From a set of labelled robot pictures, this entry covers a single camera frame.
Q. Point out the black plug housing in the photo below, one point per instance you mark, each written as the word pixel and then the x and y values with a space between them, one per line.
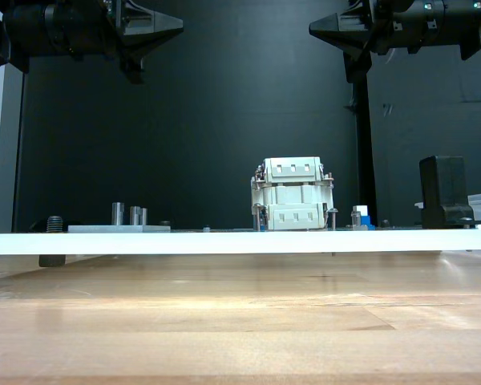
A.
pixel 443 192

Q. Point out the small metal screw clamp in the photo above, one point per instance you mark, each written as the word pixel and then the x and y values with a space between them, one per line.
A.
pixel 355 222

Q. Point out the black wall post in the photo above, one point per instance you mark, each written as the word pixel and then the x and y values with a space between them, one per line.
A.
pixel 366 160

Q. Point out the small blue white connector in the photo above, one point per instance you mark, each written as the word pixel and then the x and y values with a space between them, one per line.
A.
pixel 366 222

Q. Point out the black round screw head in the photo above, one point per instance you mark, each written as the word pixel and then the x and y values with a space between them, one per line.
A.
pixel 385 223

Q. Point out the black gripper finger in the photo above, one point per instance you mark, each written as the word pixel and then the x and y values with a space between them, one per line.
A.
pixel 144 44
pixel 164 22
pixel 344 22
pixel 352 43

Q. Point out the grey metal peg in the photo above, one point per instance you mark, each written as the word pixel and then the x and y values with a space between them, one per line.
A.
pixel 135 216
pixel 117 214
pixel 144 217

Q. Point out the grey metal plate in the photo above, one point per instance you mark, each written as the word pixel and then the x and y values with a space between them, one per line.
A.
pixel 104 229

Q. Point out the small black board screw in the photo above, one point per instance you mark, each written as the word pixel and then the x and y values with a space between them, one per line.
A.
pixel 165 223

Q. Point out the black threaded bolt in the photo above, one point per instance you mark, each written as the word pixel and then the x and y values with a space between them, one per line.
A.
pixel 55 224

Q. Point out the white task board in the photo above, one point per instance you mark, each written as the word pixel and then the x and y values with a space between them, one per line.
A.
pixel 144 243

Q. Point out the beige connector socket base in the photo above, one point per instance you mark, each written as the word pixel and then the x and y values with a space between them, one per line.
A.
pixel 294 218

